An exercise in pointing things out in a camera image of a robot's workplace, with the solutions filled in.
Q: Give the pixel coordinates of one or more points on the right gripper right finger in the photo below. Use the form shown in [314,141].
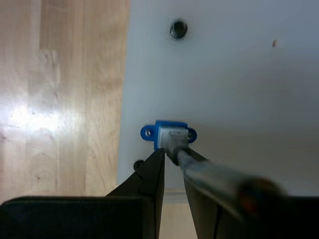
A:
[249,229]

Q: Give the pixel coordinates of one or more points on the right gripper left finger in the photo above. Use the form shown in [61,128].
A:
[74,219]

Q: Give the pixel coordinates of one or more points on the white taskboard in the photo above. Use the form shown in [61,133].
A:
[236,87]

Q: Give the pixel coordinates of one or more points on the small black corner screw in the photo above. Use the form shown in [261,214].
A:
[137,164]

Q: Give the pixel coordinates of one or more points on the blue RJ45 socket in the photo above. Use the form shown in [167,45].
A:
[172,123]

